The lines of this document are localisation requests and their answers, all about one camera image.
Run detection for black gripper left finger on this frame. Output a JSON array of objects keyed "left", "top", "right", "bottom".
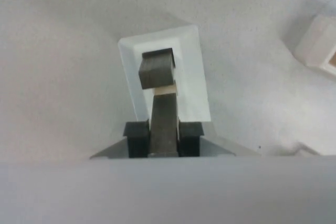
[{"left": 89, "top": 121, "right": 150, "bottom": 159}]

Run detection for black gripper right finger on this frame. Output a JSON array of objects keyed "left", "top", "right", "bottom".
[{"left": 179, "top": 121, "right": 237, "bottom": 158}]

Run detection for wide white peg holder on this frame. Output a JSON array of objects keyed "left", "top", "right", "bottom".
[{"left": 117, "top": 24, "right": 212, "bottom": 124}]

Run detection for thick dark square peg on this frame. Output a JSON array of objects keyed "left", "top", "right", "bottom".
[{"left": 137, "top": 47, "right": 176, "bottom": 90}]

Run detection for small cream cube holder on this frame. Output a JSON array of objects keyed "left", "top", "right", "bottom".
[{"left": 293, "top": 13, "right": 336, "bottom": 80}]

